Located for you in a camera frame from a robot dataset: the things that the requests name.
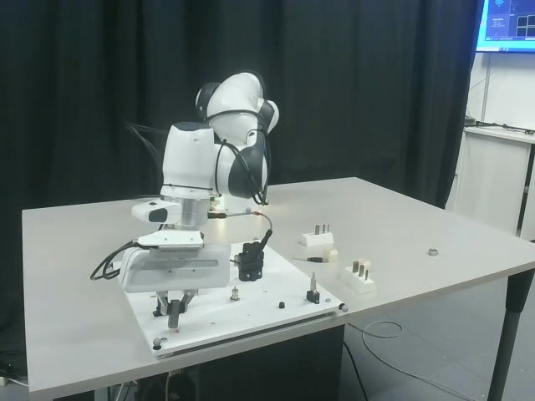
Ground white square peg holder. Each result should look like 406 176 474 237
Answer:
341 258 378 294

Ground blue screen monitor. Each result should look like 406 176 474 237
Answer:
475 0 535 54

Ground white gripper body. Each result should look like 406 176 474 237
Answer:
118 244 232 293

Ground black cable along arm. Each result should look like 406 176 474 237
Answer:
125 120 273 208

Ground black D-SUB plug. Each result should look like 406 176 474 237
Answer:
233 241 266 282

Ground black curtains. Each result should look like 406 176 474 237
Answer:
0 0 480 379

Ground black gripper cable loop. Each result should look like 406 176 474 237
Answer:
89 240 141 282

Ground white round peg holder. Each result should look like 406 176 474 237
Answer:
300 231 335 248

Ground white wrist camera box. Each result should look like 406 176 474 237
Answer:
131 200 181 223

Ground white cabinet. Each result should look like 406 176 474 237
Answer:
445 120 535 243

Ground grey floor cable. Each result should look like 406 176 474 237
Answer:
361 319 494 392

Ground white task board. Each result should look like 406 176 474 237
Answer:
124 241 348 359

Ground black table leg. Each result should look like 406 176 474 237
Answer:
487 266 530 401

